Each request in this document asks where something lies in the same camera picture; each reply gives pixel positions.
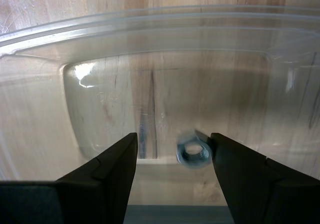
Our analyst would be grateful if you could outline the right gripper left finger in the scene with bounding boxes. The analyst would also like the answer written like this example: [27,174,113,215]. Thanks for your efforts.
[0,132,139,224]

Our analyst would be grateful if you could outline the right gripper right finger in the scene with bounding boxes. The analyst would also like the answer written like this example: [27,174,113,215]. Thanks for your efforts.
[210,132,320,224]

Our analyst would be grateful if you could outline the clear plastic tub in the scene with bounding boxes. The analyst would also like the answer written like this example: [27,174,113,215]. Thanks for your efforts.
[0,4,320,207]

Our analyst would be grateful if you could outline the silver M12 hex nut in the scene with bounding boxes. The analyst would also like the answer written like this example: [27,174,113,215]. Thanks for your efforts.
[175,131,214,170]

